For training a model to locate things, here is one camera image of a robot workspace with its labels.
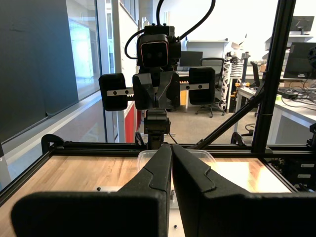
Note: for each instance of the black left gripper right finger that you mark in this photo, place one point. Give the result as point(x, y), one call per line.
point(234, 214)

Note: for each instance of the white shelf cabinet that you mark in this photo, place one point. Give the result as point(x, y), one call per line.
point(207, 47)

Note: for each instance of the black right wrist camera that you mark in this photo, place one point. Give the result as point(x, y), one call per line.
point(153, 53)

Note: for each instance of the white office desk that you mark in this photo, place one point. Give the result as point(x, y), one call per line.
point(296, 111)

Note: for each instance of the black monitor on shelf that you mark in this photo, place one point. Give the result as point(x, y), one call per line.
point(302, 23)

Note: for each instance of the white lattice robot figure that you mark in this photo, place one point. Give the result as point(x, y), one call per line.
point(227, 84)

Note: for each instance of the black aluminium frame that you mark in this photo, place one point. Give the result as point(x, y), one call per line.
point(98, 145)

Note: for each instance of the large black monitor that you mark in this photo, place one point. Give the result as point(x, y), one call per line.
point(300, 60)

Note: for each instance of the red partition panel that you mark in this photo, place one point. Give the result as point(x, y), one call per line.
point(129, 126)

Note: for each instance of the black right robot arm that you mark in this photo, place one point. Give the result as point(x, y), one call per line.
point(156, 126)

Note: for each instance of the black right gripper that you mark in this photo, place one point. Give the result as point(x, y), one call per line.
point(111, 84)

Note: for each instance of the green tape roll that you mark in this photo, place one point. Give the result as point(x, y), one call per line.
point(279, 97)

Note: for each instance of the clear plastic tub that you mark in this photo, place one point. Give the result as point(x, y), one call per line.
point(145, 156)

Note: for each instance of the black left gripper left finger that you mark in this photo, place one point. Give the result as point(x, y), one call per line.
point(98, 214)

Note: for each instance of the small black monitor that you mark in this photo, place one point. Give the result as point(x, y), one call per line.
point(191, 59)

